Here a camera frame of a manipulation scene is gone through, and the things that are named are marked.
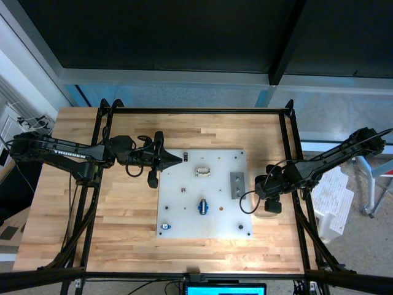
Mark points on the black metal frame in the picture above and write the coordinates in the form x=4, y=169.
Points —
x=196, y=109

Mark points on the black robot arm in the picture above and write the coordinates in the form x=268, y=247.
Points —
x=322, y=163
x=76, y=155

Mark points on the small black socket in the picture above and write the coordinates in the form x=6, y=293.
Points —
x=185, y=156

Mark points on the white plastic step stool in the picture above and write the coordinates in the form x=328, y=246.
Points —
x=333, y=202

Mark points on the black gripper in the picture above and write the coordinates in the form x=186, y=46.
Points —
x=156, y=159
x=271, y=189

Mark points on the blue laptop screen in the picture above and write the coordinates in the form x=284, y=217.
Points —
x=224, y=290

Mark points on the beige connector housing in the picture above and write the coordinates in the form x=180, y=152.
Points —
x=203, y=172

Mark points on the white task board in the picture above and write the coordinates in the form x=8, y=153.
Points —
x=190, y=224

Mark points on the brown cardboard box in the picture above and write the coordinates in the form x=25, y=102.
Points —
x=18, y=221

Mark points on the grey metal slotted block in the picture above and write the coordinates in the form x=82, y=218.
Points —
x=235, y=184

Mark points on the grey metal stand legs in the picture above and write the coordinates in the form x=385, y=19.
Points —
x=371, y=190

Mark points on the clear plastic tub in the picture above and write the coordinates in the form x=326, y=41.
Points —
x=261, y=216

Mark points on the blue mount with black clamp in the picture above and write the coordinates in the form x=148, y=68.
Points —
x=202, y=207

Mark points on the black table-level camera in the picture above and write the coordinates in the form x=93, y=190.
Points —
x=194, y=274

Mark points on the blue mount with white cube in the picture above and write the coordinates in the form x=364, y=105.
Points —
x=164, y=226

